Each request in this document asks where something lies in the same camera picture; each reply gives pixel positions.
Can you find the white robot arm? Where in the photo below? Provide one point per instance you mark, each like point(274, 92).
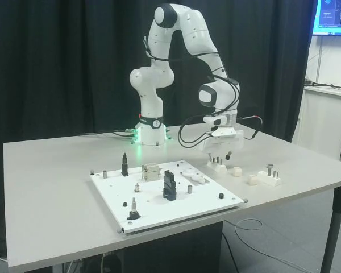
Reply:
point(159, 85)

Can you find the white peg holder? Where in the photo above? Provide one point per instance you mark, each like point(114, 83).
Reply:
point(217, 167)
point(270, 179)

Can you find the white task board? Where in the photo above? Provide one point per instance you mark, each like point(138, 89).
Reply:
point(153, 207)

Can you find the black curtain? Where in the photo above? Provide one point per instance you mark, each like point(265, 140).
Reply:
point(59, 71)

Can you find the white large gear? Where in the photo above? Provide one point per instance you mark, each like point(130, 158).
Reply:
point(186, 173)

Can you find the metal BNC plug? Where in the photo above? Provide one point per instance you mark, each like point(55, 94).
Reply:
point(136, 188)

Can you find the black box under table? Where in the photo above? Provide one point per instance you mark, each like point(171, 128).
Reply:
point(170, 250)

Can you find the black tall plug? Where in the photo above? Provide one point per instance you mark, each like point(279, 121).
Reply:
point(124, 166)

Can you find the black table leg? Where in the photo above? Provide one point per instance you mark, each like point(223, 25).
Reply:
point(334, 227)

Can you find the white medium gear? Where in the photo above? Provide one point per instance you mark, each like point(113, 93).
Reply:
point(198, 179)

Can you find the white cube holder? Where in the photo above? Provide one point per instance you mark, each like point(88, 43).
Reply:
point(235, 171)
point(252, 180)

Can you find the beige waterproof plug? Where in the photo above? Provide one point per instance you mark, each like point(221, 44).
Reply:
point(151, 172)

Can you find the white cabinet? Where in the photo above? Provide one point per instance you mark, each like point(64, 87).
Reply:
point(324, 119)

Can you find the blue screen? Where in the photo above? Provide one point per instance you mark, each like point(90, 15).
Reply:
point(334, 15)

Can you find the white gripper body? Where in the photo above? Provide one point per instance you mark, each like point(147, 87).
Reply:
point(221, 143)

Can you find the black D-SUB plug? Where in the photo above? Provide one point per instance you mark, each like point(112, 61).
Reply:
point(169, 186)

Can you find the silver plug with black flange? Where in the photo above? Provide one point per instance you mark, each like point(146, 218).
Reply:
point(133, 211)

